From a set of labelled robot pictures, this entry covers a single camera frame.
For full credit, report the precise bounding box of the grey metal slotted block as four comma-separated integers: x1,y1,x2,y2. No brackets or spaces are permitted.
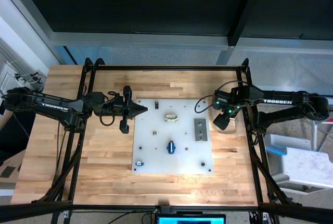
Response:
194,118,208,143

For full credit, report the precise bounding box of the white mounting board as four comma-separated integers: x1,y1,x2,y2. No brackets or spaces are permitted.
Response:
131,98,214,175

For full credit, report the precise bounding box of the black looping cable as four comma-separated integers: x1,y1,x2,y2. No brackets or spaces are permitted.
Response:
99,90,118,127
195,80,248,115

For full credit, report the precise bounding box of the blue round holder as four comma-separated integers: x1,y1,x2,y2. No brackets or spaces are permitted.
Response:
165,140,177,155

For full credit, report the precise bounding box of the black table-level camera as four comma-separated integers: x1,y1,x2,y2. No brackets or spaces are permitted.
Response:
158,200,171,214

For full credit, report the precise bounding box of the laptop with blue screen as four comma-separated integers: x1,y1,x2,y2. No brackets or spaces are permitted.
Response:
155,214,226,224

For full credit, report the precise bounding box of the blue and white bin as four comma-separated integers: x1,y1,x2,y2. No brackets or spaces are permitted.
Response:
264,133,313,157

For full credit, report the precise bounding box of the black aluminium frame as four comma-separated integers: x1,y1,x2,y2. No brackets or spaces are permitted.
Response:
0,57,302,224

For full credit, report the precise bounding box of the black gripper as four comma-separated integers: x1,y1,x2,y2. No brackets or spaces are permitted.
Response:
104,85,148,134
213,87,245,131

